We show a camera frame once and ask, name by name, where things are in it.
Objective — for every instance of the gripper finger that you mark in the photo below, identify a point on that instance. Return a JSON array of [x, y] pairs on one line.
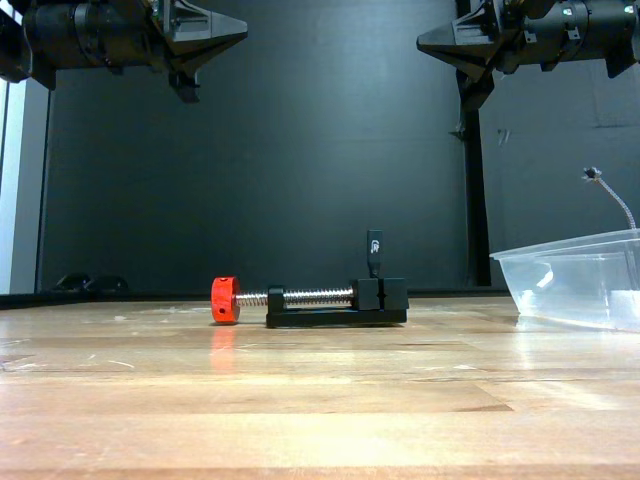
[[450, 35], [475, 62], [200, 52], [220, 27]]

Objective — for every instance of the black clamp with red knob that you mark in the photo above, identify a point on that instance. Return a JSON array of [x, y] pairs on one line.
[[390, 300]]

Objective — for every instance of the clear plastic tub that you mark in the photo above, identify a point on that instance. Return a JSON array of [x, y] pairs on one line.
[[565, 280]]

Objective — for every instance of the black vertical room post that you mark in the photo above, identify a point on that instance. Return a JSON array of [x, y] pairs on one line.
[[475, 200]]

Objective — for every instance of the black USB-C socket adapter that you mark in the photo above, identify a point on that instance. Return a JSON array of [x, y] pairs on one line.
[[375, 247]]

